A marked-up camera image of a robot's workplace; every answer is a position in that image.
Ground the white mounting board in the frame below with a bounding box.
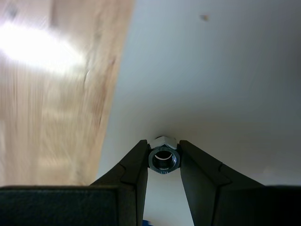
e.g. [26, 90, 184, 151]
[96, 0, 301, 226]

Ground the silver M12 hex nut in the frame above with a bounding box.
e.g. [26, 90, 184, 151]
[148, 136, 181, 175]

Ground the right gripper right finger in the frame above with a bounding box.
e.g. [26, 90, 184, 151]
[178, 140, 301, 226]

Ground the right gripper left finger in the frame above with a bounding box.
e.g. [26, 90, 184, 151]
[0, 139, 151, 226]

